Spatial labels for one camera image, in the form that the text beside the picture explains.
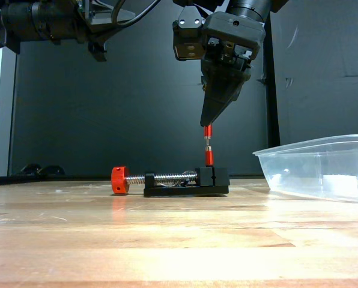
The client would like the red rca plug braided cable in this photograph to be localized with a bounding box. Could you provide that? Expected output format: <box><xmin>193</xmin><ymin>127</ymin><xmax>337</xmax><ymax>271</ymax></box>
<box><xmin>203</xmin><ymin>125</ymin><xmax>213</xmax><ymax>146</ymax></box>

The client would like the black aluminium table frame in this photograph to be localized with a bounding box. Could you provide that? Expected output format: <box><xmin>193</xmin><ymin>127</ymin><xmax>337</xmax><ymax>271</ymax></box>
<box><xmin>0</xmin><ymin>175</ymin><xmax>114</xmax><ymax>187</ymax></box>

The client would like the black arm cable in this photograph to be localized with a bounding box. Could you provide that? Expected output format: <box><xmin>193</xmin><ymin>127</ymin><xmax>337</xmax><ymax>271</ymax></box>
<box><xmin>111</xmin><ymin>0</ymin><xmax>162</xmax><ymax>28</ymax></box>

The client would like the black upright post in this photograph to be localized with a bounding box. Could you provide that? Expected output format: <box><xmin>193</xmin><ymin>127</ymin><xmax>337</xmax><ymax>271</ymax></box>
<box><xmin>261</xmin><ymin>17</ymin><xmax>281</xmax><ymax>148</ymax></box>

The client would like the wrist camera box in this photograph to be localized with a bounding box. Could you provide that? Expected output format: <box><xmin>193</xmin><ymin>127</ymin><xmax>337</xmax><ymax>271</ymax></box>
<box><xmin>172</xmin><ymin>5</ymin><xmax>206</xmax><ymax>62</ymax></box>

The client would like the black frame corner bracket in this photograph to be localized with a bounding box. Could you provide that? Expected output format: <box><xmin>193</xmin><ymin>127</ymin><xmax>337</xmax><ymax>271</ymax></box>
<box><xmin>19</xmin><ymin>163</ymin><xmax>42</xmax><ymax>176</ymax></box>
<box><xmin>37</xmin><ymin>164</ymin><xmax>65</xmax><ymax>176</ymax></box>

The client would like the black vise with red knob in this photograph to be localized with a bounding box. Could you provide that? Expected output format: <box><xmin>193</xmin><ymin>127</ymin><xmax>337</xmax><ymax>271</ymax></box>
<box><xmin>111</xmin><ymin>165</ymin><xmax>230</xmax><ymax>199</ymax></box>

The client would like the red rca socket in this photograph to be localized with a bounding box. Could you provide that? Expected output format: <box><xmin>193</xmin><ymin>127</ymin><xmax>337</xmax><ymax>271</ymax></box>
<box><xmin>204</xmin><ymin>145</ymin><xmax>215</xmax><ymax>168</ymax></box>

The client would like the white block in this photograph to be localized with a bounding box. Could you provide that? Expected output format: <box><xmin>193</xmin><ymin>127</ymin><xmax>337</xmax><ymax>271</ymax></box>
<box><xmin>321</xmin><ymin>174</ymin><xmax>358</xmax><ymax>196</ymax></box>

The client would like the clear plastic tub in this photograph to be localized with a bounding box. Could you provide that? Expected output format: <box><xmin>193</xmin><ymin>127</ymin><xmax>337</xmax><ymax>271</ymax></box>
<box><xmin>252</xmin><ymin>134</ymin><xmax>358</xmax><ymax>204</ymax></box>

